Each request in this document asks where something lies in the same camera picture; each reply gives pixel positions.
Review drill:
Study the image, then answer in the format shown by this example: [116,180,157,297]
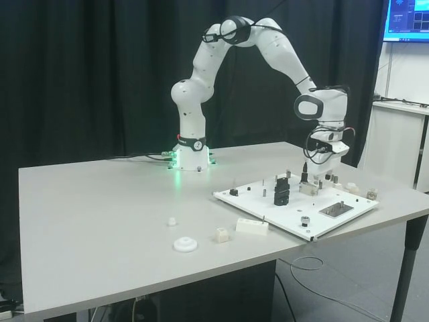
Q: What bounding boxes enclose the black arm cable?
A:
[202,18,351,93]

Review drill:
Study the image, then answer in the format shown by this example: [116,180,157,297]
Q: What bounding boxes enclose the white cabinet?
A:
[371,99,429,195]

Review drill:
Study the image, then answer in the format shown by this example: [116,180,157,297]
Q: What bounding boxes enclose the black D-SUB plug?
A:
[273,177,290,207]

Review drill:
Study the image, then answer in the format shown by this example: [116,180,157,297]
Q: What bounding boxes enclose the black curtain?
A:
[0,0,391,180]

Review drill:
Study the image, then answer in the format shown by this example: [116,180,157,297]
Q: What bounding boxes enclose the grey floor cable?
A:
[289,256,376,322]

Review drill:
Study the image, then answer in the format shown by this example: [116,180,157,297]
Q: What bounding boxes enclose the white long holder with holes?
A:
[235,217,270,237]

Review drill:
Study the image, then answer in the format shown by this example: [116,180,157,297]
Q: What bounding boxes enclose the black cables at arm foot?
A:
[144,151,177,163]

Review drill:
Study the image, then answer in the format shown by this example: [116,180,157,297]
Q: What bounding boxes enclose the white large gear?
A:
[172,236,199,252]

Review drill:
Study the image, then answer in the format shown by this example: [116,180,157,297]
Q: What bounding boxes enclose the black table leg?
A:
[397,214,429,322]

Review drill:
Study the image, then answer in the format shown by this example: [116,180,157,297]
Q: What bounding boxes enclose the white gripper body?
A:
[306,146,349,176]

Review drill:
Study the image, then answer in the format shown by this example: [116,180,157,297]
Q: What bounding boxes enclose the blue screen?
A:
[381,0,429,44]

